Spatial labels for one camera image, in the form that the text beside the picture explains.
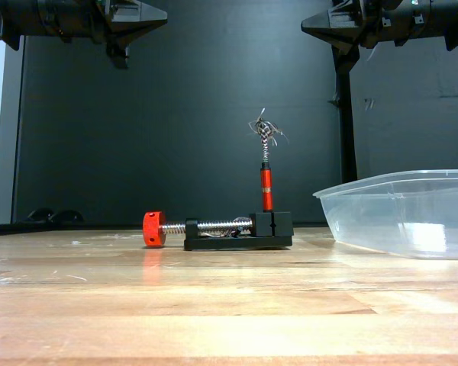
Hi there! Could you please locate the red rca plug braided cable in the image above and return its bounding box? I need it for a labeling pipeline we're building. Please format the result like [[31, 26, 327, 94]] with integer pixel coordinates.
[[247, 106, 291, 191]]

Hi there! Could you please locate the dark grey backdrop panel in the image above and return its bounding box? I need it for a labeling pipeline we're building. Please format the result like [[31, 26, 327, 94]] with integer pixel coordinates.
[[13, 0, 458, 226]]

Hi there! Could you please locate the clear plastic tub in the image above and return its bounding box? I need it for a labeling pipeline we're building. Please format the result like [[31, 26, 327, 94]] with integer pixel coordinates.
[[312, 169, 458, 261]]

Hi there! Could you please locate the black clamp with red knob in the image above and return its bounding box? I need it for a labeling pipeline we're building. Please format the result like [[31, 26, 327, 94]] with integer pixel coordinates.
[[142, 210, 294, 252]]

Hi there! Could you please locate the black aluminium frame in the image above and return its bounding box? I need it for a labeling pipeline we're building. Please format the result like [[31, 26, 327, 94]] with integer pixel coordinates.
[[0, 49, 359, 238]]

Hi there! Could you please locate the white window frame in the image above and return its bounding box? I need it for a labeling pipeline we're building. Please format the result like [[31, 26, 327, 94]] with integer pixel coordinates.
[[0, 40, 24, 226]]

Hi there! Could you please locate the black frame corner bracket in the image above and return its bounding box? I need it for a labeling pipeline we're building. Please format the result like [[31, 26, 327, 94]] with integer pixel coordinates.
[[49, 209, 84, 224], [27, 208, 55, 223]]

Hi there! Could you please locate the red rca socket braided cable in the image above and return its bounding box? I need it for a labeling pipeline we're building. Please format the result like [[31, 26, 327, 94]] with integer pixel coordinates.
[[228, 188, 275, 238]]

